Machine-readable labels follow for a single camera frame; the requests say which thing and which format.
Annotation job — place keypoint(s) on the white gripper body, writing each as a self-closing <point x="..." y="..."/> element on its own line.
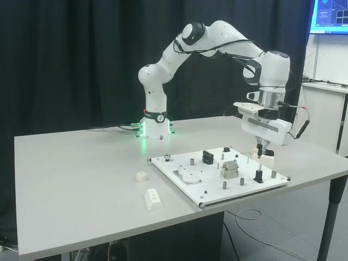
<point x="272" y="130"/>

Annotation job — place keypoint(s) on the black USB plug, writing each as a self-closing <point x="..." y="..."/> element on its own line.
<point x="260" y="154"/>

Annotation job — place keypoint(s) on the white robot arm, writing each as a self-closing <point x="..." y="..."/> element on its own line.
<point x="155" y="79"/>

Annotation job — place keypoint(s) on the metal square peg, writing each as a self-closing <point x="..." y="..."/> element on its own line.
<point x="241" y="181"/>
<point x="273" y="174"/>

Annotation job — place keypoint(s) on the black Ethernet plug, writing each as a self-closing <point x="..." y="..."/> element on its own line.
<point x="258" y="175"/>

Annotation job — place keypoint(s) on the thin black rod red tag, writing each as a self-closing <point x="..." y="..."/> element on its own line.
<point x="303" y="127"/>

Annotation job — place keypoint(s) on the black waterproof plug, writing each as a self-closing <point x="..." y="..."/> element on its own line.
<point x="226" y="149"/>

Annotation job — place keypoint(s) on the black D-SUB plug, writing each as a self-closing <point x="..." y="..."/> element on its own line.
<point x="207" y="157"/>

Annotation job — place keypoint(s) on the white cabinet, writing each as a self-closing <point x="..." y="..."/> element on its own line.
<point x="323" y="117"/>

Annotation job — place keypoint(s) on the white task board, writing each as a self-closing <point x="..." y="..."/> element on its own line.
<point x="217" y="187"/>

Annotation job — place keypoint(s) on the white large gear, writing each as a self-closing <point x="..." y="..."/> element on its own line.
<point x="191" y="177"/>

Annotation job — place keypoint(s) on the white medium gear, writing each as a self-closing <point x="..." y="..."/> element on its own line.
<point x="182" y="170"/>

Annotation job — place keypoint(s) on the metal BNC plug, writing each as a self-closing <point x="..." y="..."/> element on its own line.
<point x="167" y="157"/>

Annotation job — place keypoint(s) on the black table leg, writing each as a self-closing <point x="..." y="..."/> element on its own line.
<point x="333" y="217"/>

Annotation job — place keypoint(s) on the white holder with three holes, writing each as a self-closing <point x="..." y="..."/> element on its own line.
<point x="153" y="199"/>

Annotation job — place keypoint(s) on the white round holder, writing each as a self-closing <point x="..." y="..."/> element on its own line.
<point x="140" y="177"/>

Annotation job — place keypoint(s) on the blue screen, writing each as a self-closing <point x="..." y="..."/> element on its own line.
<point x="330" y="16"/>

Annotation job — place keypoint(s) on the black curtains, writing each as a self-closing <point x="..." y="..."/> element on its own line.
<point x="81" y="59"/>

